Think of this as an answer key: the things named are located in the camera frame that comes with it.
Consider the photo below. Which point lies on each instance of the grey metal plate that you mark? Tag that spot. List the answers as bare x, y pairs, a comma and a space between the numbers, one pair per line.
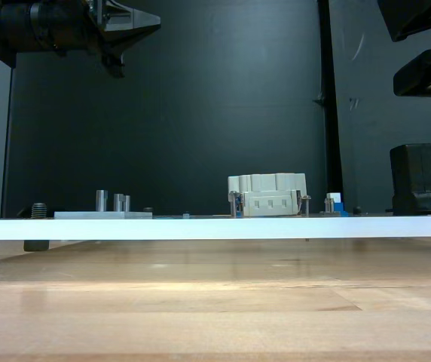
87, 215

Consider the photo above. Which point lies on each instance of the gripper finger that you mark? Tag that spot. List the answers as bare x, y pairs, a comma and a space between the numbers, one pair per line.
140, 20
121, 39

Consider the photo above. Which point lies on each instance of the small connector block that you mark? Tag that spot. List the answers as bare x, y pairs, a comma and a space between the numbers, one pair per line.
334, 198

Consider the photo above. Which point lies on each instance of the silver connector mounting screw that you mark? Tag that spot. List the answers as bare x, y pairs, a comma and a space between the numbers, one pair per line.
306, 206
233, 203

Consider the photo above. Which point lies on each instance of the blue connector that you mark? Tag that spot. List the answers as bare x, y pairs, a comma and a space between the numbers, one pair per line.
239, 207

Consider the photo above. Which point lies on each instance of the silver metal peg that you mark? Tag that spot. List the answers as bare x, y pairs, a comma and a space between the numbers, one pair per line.
118, 202
127, 203
102, 200

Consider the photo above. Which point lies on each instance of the white task board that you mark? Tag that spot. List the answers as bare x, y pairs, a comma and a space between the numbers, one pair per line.
200, 230

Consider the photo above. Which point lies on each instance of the beige connector housing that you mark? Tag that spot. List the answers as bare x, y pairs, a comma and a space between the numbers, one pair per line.
268, 184

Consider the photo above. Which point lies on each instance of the black room pillar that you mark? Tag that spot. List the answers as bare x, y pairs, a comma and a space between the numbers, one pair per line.
330, 113

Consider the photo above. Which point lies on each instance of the black socket housing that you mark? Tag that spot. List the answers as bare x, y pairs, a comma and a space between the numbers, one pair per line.
415, 177

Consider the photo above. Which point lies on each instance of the black board foot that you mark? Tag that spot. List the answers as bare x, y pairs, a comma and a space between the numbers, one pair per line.
36, 246

